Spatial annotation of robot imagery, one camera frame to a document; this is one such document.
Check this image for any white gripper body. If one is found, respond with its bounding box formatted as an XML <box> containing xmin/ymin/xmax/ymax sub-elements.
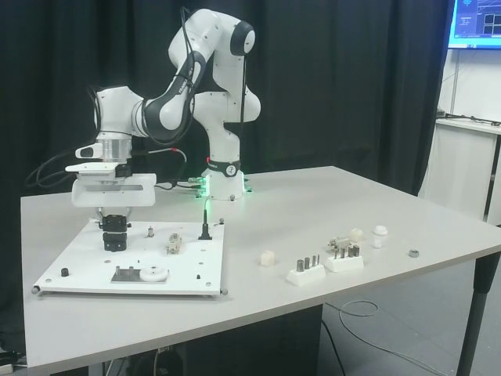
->
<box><xmin>70</xmin><ymin>174</ymin><xmax>157</xmax><ymax>208</ymax></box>

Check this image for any flat white mounting plate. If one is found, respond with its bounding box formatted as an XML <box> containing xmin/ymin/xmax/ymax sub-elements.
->
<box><xmin>65</xmin><ymin>162</ymin><xmax>119</xmax><ymax>174</ymax></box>

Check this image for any white task board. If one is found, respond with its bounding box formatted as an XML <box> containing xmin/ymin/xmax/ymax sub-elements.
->
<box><xmin>31</xmin><ymin>219</ymin><xmax>230</xmax><ymax>298</ymax></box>

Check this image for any white large gear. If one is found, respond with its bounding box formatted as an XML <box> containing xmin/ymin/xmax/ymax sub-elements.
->
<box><xmin>141</xmin><ymin>265</ymin><xmax>170</xmax><ymax>284</ymax></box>

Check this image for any tall black plug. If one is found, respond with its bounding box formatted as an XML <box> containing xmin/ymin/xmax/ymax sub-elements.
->
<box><xmin>198</xmin><ymin>207</ymin><xmax>213</xmax><ymax>241</ymax></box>

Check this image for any white round peg holder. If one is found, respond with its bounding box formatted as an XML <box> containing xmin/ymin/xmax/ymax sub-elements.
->
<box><xmin>285</xmin><ymin>264</ymin><xmax>326</xmax><ymax>287</ymax></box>

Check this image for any grey rectangular multi-pin plug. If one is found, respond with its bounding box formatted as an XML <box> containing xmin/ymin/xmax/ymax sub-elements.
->
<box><xmin>325</xmin><ymin>236</ymin><xmax>353</xmax><ymax>255</ymax></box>

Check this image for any white square peg holder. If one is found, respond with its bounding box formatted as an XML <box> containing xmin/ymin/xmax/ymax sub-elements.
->
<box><xmin>323</xmin><ymin>253</ymin><xmax>366</xmax><ymax>273</ymax></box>

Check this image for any black curtain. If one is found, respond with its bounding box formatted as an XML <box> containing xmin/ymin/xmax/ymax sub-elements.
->
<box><xmin>0</xmin><ymin>0</ymin><xmax>457</xmax><ymax>348</ymax></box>

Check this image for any white cabinet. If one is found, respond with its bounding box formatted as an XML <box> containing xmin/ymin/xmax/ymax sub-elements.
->
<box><xmin>420</xmin><ymin>117</ymin><xmax>501</xmax><ymax>227</ymax></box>

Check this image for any black table leg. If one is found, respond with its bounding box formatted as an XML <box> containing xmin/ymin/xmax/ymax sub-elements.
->
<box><xmin>456</xmin><ymin>250</ymin><xmax>495</xmax><ymax>376</ymax></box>

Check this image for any blue screen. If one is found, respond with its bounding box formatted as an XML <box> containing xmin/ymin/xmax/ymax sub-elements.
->
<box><xmin>447</xmin><ymin>0</ymin><xmax>501</xmax><ymax>50</ymax></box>

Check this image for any silver wrist ring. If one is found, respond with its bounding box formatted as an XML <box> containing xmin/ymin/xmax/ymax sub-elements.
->
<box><xmin>96</xmin><ymin>139</ymin><xmax>132</xmax><ymax>164</ymax></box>

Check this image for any small white camera box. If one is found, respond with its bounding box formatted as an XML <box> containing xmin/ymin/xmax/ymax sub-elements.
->
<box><xmin>74</xmin><ymin>143</ymin><xmax>103</xmax><ymax>161</ymax></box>

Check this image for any black base cable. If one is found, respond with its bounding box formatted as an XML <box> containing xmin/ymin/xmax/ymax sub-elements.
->
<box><xmin>155</xmin><ymin>178</ymin><xmax>205</xmax><ymax>193</ymax></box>

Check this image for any black wrist cable bundle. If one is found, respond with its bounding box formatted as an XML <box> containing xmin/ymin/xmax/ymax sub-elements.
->
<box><xmin>26</xmin><ymin>150</ymin><xmax>99</xmax><ymax>188</ymax></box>

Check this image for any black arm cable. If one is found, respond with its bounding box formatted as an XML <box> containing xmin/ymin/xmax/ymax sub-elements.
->
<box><xmin>140</xmin><ymin>0</ymin><xmax>207</xmax><ymax>118</ymax></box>

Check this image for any grey floor cable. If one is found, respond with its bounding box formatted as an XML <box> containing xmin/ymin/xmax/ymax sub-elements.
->
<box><xmin>323</xmin><ymin>299</ymin><xmax>463</xmax><ymax>374</ymax></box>

